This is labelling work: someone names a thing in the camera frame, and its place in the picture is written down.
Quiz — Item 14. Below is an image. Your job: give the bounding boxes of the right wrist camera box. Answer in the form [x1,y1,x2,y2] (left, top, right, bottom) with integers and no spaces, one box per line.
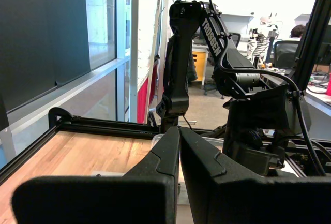
[230,141,284,177]

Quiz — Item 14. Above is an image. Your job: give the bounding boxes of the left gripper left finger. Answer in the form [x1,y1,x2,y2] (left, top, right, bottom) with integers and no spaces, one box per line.
[11,127,180,224]

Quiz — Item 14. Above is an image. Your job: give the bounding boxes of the white taskboard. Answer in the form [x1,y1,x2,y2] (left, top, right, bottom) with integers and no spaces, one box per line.
[92,170,189,208]

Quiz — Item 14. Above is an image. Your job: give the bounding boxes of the person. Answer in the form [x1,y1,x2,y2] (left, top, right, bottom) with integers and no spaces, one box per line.
[290,24,308,38]

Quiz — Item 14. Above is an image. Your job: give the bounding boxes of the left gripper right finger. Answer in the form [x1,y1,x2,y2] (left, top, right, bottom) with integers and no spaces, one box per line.
[180,128,331,224]

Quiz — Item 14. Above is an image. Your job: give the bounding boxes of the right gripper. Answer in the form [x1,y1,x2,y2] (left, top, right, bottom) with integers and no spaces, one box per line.
[223,85,311,155]

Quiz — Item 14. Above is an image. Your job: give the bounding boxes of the white desk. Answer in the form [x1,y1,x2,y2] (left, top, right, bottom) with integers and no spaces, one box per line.
[305,66,331,142]

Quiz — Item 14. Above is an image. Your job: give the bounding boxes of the black office chair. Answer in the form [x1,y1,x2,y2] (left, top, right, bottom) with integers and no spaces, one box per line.
[203,32,242,100]
[273,40,300,69]

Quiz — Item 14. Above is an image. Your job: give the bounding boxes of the yellow drawer cabinet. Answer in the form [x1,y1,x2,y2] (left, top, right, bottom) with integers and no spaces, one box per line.
[192,52,209,82]

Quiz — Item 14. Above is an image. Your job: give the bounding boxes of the black metal frame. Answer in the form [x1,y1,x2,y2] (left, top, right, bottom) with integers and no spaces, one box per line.
[0,0,331,186]

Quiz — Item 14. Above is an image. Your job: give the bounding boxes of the white humanoid robot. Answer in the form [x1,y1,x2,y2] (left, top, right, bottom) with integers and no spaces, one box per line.
[245,13,282,67]

